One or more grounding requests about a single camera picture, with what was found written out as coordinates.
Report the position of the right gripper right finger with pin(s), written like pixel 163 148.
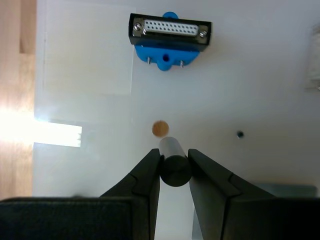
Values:
pixel 250 217

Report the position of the blue round mount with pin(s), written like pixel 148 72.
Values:
pixel 165 60

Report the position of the black D-sub connector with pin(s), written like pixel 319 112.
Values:
pixel 170 31

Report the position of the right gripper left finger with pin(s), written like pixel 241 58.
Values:
pixel 112 217

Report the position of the steel set screw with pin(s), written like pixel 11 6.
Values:
pixel 181 64
pixel 149 60

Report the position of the steel 16mm cylinder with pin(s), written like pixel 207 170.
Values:
pixel 175 172

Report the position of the white board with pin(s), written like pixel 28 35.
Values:
pixel 212 105

